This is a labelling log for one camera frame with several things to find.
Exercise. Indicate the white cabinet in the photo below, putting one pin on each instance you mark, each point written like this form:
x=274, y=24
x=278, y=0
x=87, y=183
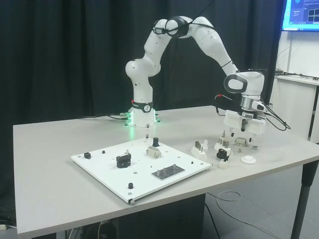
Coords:
x=296, y=99

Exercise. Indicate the metal round peg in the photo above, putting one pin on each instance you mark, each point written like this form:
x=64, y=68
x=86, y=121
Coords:
x=226, y=144

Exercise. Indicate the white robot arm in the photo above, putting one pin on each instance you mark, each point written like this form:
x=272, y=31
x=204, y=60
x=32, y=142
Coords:
x=211, y=42

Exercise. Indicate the small metal bolt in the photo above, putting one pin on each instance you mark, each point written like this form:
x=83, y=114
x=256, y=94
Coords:
x=239, y=150

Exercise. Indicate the black curtains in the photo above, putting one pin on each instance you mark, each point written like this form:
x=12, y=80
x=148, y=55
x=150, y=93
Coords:
x=49, y=49

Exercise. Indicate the white holder with square holes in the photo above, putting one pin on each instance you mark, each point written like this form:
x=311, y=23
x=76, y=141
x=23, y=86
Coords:
x=199, y=154

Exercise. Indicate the white power strip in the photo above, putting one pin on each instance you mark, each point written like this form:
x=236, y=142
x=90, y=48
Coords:
x=2, y=227

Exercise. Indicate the black D-SUB plug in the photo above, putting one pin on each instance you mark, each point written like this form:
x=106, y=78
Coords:
x=221, y=154

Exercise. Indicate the small white plug holder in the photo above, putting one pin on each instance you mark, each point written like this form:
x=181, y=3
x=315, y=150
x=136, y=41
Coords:
x=223, y=164

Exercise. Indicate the white holder with round holes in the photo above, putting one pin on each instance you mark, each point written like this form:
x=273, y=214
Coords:
x=219, y=145

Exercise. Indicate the blue screen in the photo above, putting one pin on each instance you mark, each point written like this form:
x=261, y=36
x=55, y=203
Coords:
x=301, y=15

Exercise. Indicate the black table leg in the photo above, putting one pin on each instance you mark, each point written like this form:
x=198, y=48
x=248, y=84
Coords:
x=305, y=194

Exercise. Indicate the metal square peg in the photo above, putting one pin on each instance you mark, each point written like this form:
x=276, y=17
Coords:
x=197, y=145

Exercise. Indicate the white small gear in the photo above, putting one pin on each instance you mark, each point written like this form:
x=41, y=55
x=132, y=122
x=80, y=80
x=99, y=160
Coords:
x=205, y=143

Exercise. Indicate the white large gear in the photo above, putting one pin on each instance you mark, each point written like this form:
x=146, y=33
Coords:
x=248, y=159

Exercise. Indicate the white task board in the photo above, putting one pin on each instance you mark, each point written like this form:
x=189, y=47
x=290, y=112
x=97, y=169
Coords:
x=104, y=174

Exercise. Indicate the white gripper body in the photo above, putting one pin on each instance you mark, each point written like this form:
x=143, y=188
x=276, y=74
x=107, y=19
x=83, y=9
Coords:
x=255, y=125

